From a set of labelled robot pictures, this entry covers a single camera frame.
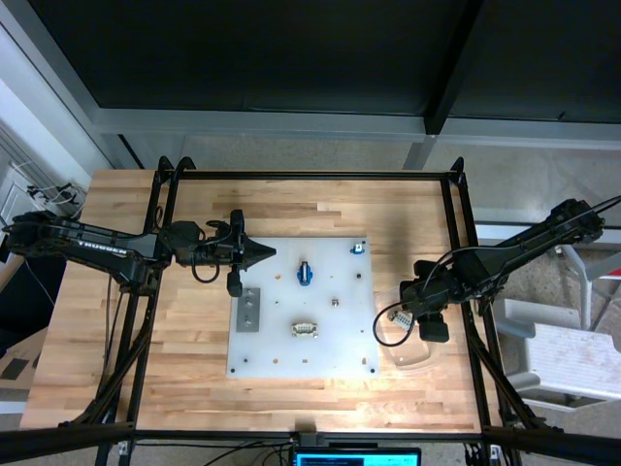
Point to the clear plastic tub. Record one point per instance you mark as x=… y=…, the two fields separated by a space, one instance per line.
x=412 y=361

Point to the blue clamp holder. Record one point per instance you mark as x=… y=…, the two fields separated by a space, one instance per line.
x=297 y=277

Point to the small blue white connector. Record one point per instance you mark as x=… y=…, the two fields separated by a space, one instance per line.
x=357 y=248

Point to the small black camera box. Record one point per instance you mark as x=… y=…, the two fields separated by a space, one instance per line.
x=306 y=438

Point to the silver black bar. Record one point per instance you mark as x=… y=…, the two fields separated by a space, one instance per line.
x=304 y=272

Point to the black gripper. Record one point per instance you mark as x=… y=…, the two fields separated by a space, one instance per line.
x=236 y=252
x=424 y=298

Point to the black aluminium frame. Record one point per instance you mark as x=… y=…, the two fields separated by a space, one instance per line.
x=310 y=175

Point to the white step stool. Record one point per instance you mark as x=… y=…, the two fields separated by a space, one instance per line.
x=567 y=354

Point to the brown cardboard box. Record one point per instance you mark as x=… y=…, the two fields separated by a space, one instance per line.
x=19 y=359

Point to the screen with blue edge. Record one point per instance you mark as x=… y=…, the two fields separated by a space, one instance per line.
x=354 y=458

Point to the white mounting board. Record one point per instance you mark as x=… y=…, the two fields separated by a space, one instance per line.
x=330 y=349

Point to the beige HAN10-E connector insert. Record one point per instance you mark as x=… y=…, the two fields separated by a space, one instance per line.
x=401 y=319

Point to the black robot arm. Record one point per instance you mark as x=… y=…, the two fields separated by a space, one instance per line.
x=509 y=252
x=97 y=242

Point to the white chair frame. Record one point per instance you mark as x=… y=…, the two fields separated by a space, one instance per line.
x=585 y=301

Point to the grey connector housing base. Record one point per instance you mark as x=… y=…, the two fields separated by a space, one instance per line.
x=304 y=331

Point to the grey metal plate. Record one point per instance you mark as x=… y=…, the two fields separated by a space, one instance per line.
x=242 y=310

